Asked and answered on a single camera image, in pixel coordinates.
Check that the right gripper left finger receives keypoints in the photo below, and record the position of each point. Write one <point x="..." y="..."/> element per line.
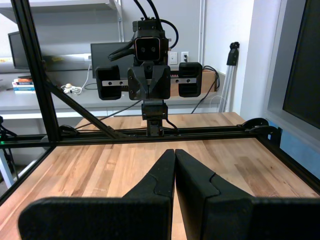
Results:
<point x="100" y="220"/>

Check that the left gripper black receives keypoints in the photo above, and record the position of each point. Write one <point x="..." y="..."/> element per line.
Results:
<point x="110" y="83"/>

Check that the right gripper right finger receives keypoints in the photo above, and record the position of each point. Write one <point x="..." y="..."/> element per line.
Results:
<point x="250" y="220"/>

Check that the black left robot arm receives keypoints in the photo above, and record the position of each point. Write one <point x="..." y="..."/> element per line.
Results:
<point x="153" y="112"/>

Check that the dark computer monitor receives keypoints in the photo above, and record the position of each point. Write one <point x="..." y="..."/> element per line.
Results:
<point x="100" y="57"/>
<point x="18" y="52"/>

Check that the brown wooden box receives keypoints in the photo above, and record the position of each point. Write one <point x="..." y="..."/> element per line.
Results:
<point x="208" y="82"/>

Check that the white shelf rack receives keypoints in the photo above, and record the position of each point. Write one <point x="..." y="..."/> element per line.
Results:
<point x="120" y="22"/>

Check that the grey desk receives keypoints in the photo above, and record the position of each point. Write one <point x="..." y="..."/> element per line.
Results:
<point x="25" y="102"/>

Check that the stack of books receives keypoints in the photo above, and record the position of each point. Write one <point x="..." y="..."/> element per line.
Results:
<point x="23" y="86"/>

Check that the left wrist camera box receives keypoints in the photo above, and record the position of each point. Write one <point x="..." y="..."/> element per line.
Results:
<point x="147" y="50"/>

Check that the white wall outlet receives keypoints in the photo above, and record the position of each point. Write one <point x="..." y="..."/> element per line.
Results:
<point x="185" y="57"/>
<point x="173" y="58"/>

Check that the black metal frame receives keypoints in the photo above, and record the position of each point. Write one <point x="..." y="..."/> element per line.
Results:
<point x="38" y="75"/>

